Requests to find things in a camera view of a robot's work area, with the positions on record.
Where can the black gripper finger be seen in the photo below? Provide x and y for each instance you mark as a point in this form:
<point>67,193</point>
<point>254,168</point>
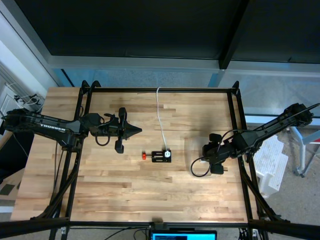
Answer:
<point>208,157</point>
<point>132,128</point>
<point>132,132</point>
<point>207,148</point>

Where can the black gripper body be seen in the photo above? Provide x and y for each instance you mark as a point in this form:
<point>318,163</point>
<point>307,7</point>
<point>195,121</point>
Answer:
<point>110,131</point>
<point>220,150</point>

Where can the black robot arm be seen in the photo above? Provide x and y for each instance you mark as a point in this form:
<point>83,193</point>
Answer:
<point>270,127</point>
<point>50,126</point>

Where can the white receptacle socket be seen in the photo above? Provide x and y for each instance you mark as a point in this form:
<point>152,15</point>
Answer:
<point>167,153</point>

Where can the small white block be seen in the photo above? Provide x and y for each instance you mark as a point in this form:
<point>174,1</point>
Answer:
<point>203,160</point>

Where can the clear plastic tub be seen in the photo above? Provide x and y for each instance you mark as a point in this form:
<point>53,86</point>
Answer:
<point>190,150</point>

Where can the black clamp with red knob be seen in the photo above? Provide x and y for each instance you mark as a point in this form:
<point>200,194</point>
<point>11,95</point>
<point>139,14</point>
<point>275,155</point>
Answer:
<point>157,157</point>

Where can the white plastic step stool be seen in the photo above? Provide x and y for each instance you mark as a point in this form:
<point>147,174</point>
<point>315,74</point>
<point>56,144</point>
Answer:
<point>270,165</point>

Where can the blue laptop screen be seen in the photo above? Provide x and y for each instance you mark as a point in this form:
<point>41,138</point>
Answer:
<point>182,236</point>

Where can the grey metal stand legs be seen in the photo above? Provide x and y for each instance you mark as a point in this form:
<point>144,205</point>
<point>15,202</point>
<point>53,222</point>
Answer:
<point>303,155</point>

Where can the black metal frame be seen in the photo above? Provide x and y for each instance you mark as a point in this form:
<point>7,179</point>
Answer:
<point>200,90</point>

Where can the small black table camera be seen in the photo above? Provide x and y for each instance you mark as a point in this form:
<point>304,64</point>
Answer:
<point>157,223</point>

